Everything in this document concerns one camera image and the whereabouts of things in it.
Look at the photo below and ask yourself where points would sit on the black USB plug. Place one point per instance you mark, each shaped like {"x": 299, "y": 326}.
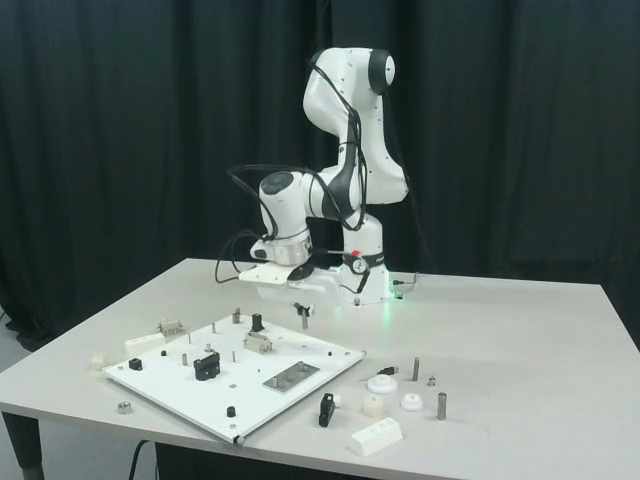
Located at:
{"x": 387, "y": 371}

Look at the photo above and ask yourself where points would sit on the metal bolt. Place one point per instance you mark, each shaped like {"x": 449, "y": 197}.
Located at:
{"x": 124, "y": 408}

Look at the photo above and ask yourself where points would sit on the black plug yellow mark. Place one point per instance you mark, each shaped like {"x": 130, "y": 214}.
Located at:
{"x": 326, "y": 410}

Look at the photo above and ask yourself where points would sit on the thin black rod red tag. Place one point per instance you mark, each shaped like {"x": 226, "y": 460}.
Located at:
{"x": 330, "y": 252}

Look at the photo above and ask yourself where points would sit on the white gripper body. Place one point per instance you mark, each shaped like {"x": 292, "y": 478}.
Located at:
{"x": 320, "y": 289}

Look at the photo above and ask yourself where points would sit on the black curtain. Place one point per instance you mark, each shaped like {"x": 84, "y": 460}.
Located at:
{"x": 125, "y": 125}

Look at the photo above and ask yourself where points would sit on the grey D-SUB plug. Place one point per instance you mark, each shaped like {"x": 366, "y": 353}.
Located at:
{"x": 170, "y": 328}

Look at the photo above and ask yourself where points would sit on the black table leg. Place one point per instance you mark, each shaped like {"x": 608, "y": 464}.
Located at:
{"x": 22, "y": 445}

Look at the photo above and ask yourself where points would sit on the white task board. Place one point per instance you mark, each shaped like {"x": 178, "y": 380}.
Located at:
{"x": 165, "y": 400}

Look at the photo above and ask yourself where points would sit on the thick metal round peg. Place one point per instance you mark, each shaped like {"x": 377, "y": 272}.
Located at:
{"x": 441, "y": 407}

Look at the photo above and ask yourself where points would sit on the metal BNC plug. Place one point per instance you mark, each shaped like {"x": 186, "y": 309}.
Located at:
{"x": 432, "y": 380}

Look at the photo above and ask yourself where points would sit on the white small gear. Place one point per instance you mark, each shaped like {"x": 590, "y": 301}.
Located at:
{"x": 374, "y": 406}

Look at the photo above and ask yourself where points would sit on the thin metal square peg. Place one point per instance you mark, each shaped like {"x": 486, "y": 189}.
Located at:
{"x": 416, "y": 369}

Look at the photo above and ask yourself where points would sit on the white peg holder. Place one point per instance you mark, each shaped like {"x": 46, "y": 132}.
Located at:
{"x": 142, "y": 344}
{"x": 377, "y": 437}

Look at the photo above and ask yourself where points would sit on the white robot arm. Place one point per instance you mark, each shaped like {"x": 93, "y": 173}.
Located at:
{"x": 350, "y": 130}

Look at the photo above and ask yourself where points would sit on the white medium gear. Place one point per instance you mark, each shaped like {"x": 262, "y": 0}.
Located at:
{"x": 411, "y": 402}

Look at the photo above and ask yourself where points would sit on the black block plug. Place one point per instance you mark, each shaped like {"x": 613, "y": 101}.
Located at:
{"x": 206, "y": 367}

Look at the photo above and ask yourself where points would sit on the white large gear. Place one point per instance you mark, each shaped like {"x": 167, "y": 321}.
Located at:
{"x": 382, "y": 388}

